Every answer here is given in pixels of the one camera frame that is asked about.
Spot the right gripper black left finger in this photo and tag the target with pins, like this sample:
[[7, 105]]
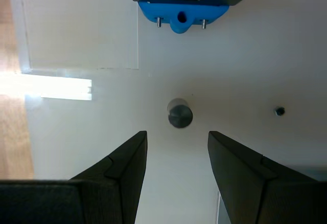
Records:
[[122, 183]]

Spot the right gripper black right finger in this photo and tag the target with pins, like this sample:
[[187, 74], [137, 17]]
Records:
[[242, 183]]

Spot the short steel cylinder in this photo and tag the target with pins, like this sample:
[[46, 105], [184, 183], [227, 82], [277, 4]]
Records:
[[180, 115]]

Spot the white taskboard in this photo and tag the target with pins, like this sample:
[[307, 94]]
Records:
[[230, 68]]

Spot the grey metal peg holder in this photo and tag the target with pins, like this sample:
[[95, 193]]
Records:
[[306, 175]]

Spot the blue round connector mount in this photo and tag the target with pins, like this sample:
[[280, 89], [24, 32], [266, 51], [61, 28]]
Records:
[[158, 11]]

